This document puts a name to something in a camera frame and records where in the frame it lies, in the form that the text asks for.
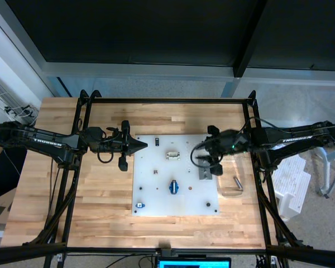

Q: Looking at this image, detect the grey metal stand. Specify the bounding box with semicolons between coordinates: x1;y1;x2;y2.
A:
304;145;335;199

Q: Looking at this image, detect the grey metal block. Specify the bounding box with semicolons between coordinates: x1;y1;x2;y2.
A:
198;155;213;181

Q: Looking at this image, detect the laptop screen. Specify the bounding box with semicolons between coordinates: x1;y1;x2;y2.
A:
156;256;232;268

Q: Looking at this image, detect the cardboard box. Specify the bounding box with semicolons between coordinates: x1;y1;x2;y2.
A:
0;186;17;232

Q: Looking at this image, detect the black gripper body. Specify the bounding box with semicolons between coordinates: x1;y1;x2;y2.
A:
208;125;245;176
102;120;132;172

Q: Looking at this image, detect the white board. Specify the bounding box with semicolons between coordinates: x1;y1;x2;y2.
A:
132;134;220;217

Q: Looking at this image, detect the black frame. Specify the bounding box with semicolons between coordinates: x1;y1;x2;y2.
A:
0;89;335;268

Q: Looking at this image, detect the clear plastic tub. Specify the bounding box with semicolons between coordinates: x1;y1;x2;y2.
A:
217;152;245;198

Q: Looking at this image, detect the white cable bundle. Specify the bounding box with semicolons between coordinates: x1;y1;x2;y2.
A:
2;104;39;118

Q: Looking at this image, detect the blue round holder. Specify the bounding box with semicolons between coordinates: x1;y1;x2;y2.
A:
167;180;180;195

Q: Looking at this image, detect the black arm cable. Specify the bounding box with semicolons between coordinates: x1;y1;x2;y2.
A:
190;139;213;168
97;147;114;164

